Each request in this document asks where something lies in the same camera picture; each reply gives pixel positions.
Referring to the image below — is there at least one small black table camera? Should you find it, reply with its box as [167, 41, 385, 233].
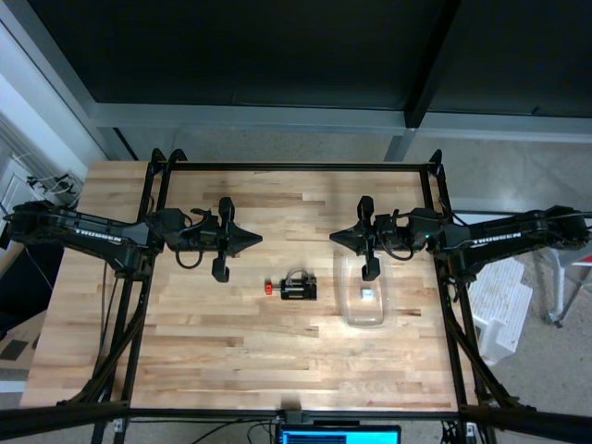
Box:
[276, 406, 306, 425]

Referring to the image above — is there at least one screen with blue edge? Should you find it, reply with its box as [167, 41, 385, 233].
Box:
[276, 424, 402, 444]

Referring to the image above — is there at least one black vise with red knob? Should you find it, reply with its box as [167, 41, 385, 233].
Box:
[264, 270, 319, 302]

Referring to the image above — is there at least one white cable bundle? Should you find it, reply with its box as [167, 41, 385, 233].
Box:
[25, 173, 80, 195]

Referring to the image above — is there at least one grey metal stand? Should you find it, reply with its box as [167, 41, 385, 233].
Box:
[531, 244, 592, 328]

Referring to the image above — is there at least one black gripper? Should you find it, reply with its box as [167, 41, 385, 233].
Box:
[329, 196, 397, 282]
[201, 197, 264, 283]

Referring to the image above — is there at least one brown cardboard box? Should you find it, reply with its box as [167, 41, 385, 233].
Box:
[0, 308, 47, 394]

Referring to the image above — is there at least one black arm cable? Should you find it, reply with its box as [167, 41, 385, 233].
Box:
[174, 207, 209, 271]
[374, 207, 420, 263]

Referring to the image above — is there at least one black metal table frame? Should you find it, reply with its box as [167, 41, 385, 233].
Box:
[0, 147, 592, 444]

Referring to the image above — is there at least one clear plastic tub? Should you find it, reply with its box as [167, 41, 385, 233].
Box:
[332, 255, 395, 330]

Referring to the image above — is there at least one black upright post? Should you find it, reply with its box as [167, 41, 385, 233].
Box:
[403, 0, 463, 130]

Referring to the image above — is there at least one white foam packing block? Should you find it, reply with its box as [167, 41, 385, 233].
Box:
[466, 258, 528, 366]

